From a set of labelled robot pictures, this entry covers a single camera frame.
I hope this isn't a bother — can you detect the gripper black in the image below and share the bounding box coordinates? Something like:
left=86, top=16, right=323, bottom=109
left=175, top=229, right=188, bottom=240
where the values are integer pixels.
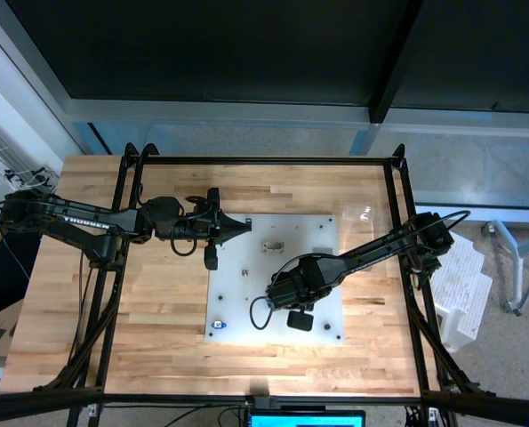
left=184, top=187, right=253, bottom=271
left=285, top=306, right=316, bottom=333

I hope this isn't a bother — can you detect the clear plastic tub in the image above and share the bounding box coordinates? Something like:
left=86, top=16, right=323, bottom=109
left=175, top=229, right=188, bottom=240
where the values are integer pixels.
left=337, top=202, right=380, bottom=257

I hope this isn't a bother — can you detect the white taskboard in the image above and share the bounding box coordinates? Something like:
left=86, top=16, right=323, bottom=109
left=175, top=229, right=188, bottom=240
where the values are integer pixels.
left=204, top=213, right=347, bottom=345

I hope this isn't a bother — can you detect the laptop screen with blue edge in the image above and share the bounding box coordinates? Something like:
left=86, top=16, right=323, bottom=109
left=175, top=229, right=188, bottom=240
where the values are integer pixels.
left=245, top=409, right=366, bottom=427

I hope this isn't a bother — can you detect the grey metal stand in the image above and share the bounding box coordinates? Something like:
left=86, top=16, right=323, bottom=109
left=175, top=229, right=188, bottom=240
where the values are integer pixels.
left=481, top=220, right=529, bottom=318

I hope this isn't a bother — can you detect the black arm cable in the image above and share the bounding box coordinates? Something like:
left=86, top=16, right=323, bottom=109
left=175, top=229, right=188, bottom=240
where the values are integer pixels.
left=250, top=295, right=276, bottom=332
left=170, top=234, right=199, bottom=258

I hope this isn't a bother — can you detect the black aluminium frame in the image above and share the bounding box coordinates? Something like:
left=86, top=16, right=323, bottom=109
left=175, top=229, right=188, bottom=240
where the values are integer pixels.
left=0, top=141, right=529, bottom=427

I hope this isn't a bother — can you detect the small black camera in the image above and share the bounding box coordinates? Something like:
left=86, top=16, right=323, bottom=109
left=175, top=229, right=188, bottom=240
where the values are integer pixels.
left=251, top=390, right=277, bottom=408

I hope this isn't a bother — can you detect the thick black looped cable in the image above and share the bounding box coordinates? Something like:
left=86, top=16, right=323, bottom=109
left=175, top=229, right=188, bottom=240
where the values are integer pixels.
left=120, top=141, right=140, bottom=179
left=391, top=143, right=408, bottom=170
left=137, top=142, right=161, bottom=210

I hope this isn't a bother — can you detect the tangled cable bundle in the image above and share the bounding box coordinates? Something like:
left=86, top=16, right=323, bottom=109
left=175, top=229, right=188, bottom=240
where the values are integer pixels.
left=1, top=165, right=56, bottom=190

